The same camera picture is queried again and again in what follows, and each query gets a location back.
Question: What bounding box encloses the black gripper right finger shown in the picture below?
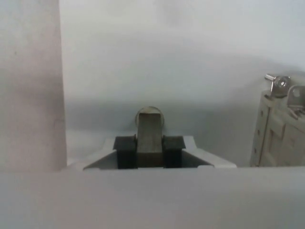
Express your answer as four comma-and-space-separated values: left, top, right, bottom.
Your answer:
162, 135, 238, 169

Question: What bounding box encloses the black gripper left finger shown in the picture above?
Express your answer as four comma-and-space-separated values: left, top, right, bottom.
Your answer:
82, 134, 138, 170

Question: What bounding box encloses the metal square peg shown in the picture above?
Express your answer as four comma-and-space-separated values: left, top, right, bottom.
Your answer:
136, 112, 165, 169

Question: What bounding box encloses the white task board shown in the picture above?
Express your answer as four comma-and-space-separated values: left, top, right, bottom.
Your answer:
59, 0, 305, 169

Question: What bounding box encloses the beige waterproof plug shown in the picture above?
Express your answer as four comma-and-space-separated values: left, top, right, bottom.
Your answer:
249, 73, 305, 167

